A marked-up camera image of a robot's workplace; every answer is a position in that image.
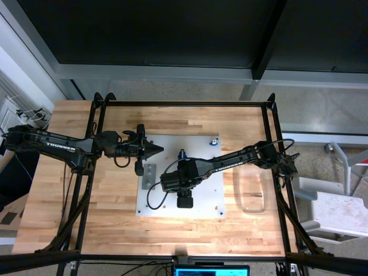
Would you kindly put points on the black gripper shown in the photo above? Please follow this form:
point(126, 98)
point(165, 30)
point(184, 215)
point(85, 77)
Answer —
point(184, 201)
point(141, 130)

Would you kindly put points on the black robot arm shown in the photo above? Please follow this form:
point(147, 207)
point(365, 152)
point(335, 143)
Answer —
point(60, 145)
point(230, 161)

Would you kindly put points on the blue connector with silver cylinder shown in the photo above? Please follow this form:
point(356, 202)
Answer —
point(180, 155)

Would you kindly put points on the blue and white connector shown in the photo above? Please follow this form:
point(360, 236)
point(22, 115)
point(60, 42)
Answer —
point(213, 142)

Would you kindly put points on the white board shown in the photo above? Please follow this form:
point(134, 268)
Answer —
point(207, 201)

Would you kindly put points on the grey metal plate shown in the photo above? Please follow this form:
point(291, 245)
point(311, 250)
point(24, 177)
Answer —
point(149, 185)

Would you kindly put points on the clear plastic tub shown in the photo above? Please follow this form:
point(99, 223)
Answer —
point(251, 201)

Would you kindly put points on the screen with blue edge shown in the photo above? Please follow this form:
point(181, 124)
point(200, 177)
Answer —
point(211, 272)

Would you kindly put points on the cardboard box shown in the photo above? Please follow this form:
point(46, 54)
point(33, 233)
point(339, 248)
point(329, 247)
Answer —
point(14, 207)

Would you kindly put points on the white step stool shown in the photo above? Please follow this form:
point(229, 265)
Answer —
point(339, 212)

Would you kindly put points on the white metal stand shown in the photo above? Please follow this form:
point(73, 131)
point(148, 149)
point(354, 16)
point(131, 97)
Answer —
point(342, 156)

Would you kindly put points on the red object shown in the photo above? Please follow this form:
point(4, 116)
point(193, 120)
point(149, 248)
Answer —
point(362, 162)

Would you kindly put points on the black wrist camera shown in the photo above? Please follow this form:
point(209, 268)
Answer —
point(171, 181)

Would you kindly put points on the black metal frame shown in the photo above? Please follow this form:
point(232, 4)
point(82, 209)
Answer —
point(184, 103)

